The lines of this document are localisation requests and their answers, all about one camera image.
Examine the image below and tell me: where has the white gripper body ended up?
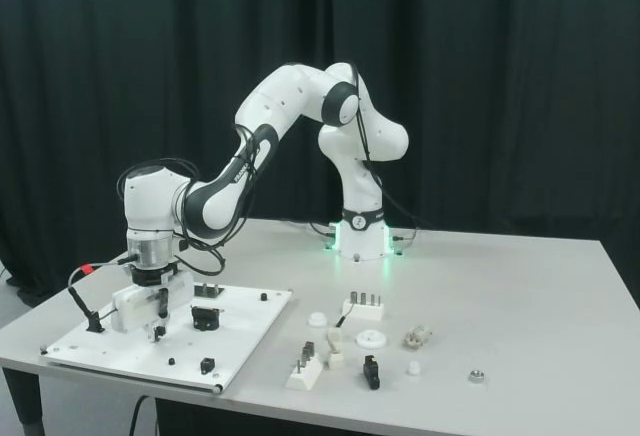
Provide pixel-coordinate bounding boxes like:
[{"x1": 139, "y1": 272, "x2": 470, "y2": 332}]
[{"x1": 110, "y1": 279, "x2": 194, "y2": 333}]

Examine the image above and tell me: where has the white task board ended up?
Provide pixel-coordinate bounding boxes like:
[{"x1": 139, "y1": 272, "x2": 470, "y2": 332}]
[{"x1": 38, "y1": 280, "x2": 295, "y2": 396}]

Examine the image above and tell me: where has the white square peg holder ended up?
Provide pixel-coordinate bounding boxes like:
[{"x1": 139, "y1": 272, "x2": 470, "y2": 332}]
[{"x1": 284, "y1": 355, "x2": 324, "y2": 391}]

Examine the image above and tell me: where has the dark grey table leg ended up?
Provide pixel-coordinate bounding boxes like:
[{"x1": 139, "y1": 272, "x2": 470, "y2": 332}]
[{"x1": 0, "y1": 366, "x2": 44, "y2": 436}]

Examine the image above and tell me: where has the small white plug holder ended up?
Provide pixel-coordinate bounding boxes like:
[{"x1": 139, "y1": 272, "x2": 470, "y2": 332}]
[{"x1": 325, "y1": 326, "x2": 347, "y2": 369}]

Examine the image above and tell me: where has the white round peg holder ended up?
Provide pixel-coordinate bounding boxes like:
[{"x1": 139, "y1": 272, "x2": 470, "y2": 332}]
[{"x1": 341, "y1": 299, "x2": 387, "y2": 322}]

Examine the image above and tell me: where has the white large gear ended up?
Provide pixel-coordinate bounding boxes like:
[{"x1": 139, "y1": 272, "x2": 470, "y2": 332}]
[{"x1": 354, "y1": 329, "x2": 387, "y2": 350}]

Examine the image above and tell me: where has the black D-SUB plug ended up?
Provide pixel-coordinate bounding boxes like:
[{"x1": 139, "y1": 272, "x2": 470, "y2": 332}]
[{"x1": 362, "y1": 354, "x2": 380, "y2": 390}]

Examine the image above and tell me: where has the black curtain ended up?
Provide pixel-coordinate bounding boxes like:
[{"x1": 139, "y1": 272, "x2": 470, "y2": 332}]
[{"x1": 0, "y1": 0, "x2": 640, "y2": 317}]

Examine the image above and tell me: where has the silver wrist ring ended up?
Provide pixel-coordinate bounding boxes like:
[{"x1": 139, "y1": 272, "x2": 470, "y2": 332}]
[{"x1": 125, "y1": 235, "x2": 174, "y2": 268}]

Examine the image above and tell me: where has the black floor cable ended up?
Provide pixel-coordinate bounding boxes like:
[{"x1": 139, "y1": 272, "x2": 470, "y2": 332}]
[{"x1": 130, "y1": 394, "x2": 157, "y2": 436}]

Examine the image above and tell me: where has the black plug with thin cable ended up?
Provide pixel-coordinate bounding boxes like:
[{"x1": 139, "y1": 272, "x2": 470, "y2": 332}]
[{"x1": 336, "y1": 304, "x2": 359, "y2": 329}]

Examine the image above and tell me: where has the black base cable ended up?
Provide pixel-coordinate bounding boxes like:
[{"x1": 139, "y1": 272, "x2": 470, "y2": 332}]
[{"x1": 389, "y1": 228, "x2": 422, "y2": 248}]

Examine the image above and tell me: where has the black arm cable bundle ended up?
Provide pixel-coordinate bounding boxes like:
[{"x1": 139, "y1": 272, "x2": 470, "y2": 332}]
[{"x1": 115, "y1": 61, "x2": 416, "y2": 277}]

